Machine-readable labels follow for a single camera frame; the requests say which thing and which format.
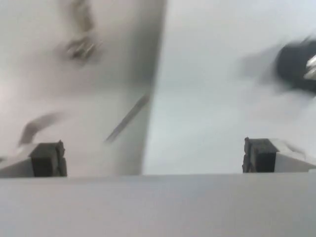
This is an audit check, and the white task board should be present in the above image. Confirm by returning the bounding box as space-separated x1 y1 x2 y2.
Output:
0 0 169 178

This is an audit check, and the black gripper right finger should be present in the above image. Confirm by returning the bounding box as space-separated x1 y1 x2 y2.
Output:
242 136 316 174

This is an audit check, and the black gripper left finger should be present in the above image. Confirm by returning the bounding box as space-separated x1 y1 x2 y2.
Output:
0 139 68 178

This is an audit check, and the black D-SUB plug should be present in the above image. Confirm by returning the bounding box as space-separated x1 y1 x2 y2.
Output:
275 34 316 94

